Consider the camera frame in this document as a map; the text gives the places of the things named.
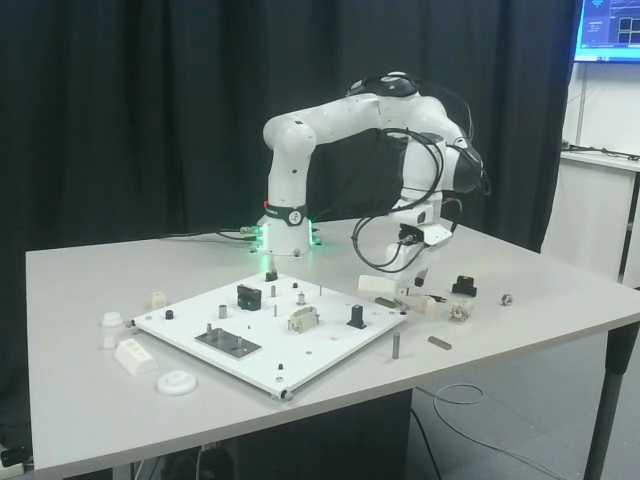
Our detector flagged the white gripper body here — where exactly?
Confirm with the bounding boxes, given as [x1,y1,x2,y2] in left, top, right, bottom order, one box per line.
[382,241,433,291]

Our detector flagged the white three-hole peg holder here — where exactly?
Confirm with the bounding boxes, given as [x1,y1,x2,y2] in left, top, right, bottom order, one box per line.
[113,338,161,376]

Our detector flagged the white long holder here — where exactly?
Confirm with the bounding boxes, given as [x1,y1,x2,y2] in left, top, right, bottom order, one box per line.
[357,274,399,294]

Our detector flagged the black D-SUB plug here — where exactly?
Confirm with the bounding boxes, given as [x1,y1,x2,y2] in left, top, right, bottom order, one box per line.
[450,273,479,297]

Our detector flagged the white task board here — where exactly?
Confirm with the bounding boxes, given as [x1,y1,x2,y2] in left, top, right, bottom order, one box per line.
[132,272,411,402]

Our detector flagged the black box under table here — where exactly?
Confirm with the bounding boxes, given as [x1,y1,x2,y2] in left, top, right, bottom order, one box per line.
[238,388,417,480]

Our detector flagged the white cabinet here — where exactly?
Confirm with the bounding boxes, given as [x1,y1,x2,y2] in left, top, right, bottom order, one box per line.
[541,143,640,290]

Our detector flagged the black table leg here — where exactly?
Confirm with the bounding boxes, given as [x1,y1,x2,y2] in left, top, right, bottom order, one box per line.
[583,319,627,480]

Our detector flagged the white large gear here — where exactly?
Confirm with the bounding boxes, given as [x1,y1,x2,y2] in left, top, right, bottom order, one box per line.
[156,371,198,398]

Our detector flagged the blue screen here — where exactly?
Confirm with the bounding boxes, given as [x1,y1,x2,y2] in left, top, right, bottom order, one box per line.
[572,0,640,64]

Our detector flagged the black curtain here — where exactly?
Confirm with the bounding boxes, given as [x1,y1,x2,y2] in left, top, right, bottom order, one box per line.
[0,0,584,451]

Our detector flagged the grey floor cable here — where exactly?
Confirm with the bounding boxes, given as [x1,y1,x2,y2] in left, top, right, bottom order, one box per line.
[431,383,592,474]

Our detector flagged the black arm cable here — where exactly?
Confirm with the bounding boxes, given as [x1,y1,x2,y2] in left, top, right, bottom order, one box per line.
[344,73,494,274]

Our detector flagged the black base cable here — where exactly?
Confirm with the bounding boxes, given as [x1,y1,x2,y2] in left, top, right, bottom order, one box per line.
[163,225,262,243]

